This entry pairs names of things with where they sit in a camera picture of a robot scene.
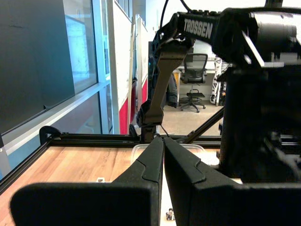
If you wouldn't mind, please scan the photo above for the white lattice structure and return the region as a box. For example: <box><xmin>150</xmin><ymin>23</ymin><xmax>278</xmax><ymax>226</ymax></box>
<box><xmin>210</xmin><ymin>57</ymin><xmax>224</xmax><ymax>104</ymax></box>

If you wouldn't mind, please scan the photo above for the white task board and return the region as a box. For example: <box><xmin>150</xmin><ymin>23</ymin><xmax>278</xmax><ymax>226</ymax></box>
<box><xmin>159</xmin><ymin>148</ymin><xmax>221</xmax><ymax>226</ymax></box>

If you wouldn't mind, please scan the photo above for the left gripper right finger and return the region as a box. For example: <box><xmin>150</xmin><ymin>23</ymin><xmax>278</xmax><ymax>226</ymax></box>
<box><xmin>164</xmin><ymin>137</ymin><xmax>301</xmax><ymax>226</ymax></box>

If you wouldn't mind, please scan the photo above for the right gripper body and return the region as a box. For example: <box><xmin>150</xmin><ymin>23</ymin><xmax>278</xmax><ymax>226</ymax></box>
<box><xmin>218</xmin><ymin>69</ymin><xmax>301</xmax><ymax>183</ymax></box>

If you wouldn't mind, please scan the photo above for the small metal fastener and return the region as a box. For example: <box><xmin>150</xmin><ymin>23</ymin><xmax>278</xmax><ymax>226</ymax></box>
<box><xmin>165</xmin><ymin>207</ymin><xmax>175</xmax><ymax>221</ymax></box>

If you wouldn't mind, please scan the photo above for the black office chair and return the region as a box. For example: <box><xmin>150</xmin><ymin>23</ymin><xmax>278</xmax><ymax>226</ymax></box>
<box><xmin>180</xmin><ymin>53</ymin><xmax>209</xmax><ymax>113</ymax></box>

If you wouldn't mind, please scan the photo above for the clear plastic tub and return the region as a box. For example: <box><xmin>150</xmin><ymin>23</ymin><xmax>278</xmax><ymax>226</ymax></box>
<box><xmin>131</xmin><ymin>144</ymin><xmax>205</xmax><ymax>165</ymax></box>

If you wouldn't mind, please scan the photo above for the black aluminium frame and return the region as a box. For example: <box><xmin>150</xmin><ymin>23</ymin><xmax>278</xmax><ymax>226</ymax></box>
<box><xmin>0</xmin><ymin>0</ymin><xmax>301</xmax><ymax>196</ymax></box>

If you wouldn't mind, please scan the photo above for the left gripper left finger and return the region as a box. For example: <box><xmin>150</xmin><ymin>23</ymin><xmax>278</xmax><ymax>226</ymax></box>
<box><xmin>9</xmin><ymin>137</ymin><xmax>164</xmax><ymax>226</ymax></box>

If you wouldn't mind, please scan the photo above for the dark hanging coat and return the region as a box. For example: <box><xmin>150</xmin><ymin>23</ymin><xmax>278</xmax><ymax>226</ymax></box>
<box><xmin>166</xmin><ymin>74</ymin><xmax>178</xmax><ymax>109</ymax></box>

